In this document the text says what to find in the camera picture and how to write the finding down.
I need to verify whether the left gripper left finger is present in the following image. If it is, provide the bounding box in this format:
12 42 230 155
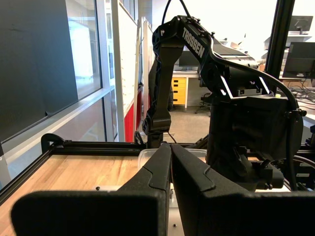
11 142 172 236

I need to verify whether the white taskboard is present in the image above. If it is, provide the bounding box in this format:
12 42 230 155
90 184 185 236

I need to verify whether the large black monitor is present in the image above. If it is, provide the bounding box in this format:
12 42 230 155
282 41 315 80

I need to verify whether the white office desk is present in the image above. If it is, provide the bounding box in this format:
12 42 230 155
299 98 315 130

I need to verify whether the red panel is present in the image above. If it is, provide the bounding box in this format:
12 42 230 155
124 102 135 143

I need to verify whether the small black monitor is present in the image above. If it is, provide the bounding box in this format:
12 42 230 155
287 16 314 35

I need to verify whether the clear plastic tub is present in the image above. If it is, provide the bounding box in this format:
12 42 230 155
137 148 207 171

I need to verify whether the wall whiteboard with writing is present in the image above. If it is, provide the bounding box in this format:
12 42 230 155
117 0 138 116

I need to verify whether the black aluminium frame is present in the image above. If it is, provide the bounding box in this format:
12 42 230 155
0 0 315 197

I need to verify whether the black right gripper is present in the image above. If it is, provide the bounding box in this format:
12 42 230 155
206 96 305 192

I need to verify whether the yellow drawer cabinet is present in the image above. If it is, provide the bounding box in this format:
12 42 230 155
171 77 187 106

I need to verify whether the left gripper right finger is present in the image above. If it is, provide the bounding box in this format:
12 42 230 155
171 144 315 236

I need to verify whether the white partition panel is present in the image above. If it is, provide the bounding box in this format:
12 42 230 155
140 16 155 114

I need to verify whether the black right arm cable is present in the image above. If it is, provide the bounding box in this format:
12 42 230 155
161 0 302 191

